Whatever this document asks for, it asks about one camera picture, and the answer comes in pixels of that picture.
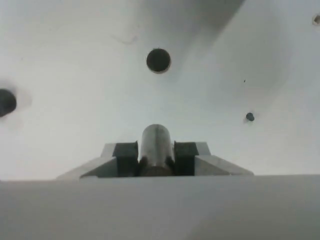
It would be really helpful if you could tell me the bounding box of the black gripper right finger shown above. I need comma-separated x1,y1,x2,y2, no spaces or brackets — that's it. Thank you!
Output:
173,140,255,177

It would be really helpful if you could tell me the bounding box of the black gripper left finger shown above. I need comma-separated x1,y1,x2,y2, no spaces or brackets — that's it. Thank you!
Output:
56,140,139,179

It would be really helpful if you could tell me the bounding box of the large metal round peg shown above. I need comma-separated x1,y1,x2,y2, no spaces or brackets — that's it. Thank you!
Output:
136,123,176,178

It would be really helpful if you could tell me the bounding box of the white task board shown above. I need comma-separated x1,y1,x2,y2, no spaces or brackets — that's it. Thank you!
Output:
0,0,320,181

